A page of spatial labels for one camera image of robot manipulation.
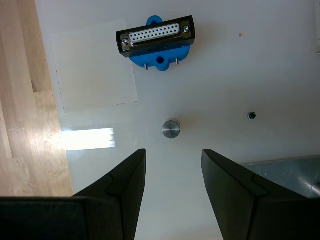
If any steel 16mm cylinder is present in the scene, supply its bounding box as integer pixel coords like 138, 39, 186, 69
161, 117, 181, 139

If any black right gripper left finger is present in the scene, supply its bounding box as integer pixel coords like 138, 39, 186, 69
0, 149, 147, 240

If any white task board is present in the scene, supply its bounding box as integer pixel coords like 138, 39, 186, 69
34, 0, 320, 240

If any black D-sub connector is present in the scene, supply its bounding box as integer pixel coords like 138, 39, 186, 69
115, 15, 196, 60

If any grey metal peg plate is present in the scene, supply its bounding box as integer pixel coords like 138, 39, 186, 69
239, 154, 320, 200

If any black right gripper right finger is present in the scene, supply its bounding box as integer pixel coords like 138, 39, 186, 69
201, 149, 320, 240

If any translucent white square sheet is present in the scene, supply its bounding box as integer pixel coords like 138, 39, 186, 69
51, 18, 139, 114

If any blue round connector holder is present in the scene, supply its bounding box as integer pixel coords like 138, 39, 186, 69
129, 15, 192, 73

